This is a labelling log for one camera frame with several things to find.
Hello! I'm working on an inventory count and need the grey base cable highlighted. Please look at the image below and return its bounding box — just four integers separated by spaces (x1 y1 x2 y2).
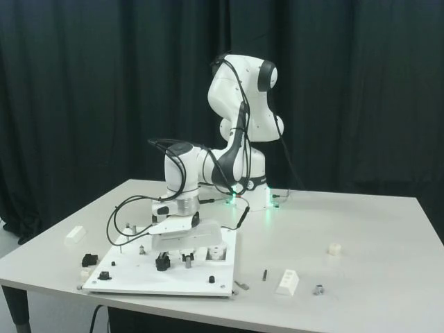
271 189 296 204

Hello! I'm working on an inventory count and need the black cable under table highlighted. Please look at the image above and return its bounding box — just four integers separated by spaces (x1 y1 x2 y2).
90 304 109 333

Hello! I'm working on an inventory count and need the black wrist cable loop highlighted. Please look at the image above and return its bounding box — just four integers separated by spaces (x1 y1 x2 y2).
108 195 167 244

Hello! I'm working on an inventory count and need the thin black rod on wire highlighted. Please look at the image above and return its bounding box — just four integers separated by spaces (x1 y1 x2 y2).
199 195 250 230

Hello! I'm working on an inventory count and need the black cabinet under table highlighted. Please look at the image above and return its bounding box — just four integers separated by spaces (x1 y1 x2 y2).
108 305 250 333

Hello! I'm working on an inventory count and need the long white peg holder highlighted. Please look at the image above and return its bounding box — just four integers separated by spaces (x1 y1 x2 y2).
275 269 300 296
65 226 87 247

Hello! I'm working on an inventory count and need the black D-SUB plug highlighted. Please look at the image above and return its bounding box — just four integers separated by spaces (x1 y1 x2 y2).
155 251 172 272

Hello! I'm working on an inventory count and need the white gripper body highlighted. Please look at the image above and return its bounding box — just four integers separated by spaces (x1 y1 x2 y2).
151 223 222 253

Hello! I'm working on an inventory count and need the white task board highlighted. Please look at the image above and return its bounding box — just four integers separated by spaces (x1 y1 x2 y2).
78 223 244 298

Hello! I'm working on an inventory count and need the black curtain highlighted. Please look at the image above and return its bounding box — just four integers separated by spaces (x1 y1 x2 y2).
0 0 444 237

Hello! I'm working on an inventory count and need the dark grey table leg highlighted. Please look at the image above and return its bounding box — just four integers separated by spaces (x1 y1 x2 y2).
1 286 28 333

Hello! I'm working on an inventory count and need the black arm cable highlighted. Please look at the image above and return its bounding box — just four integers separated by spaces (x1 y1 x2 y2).
204 55 302 195

